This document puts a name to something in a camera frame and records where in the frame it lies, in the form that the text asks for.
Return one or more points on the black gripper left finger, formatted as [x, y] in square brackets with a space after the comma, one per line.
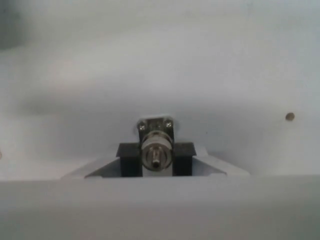
[127, 160]

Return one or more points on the metal BNC plug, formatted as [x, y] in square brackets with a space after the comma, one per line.
[156, 152]

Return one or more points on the white task board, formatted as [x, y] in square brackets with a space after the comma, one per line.
[200, 75]

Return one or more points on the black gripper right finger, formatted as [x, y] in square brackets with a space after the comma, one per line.
[183, 160]

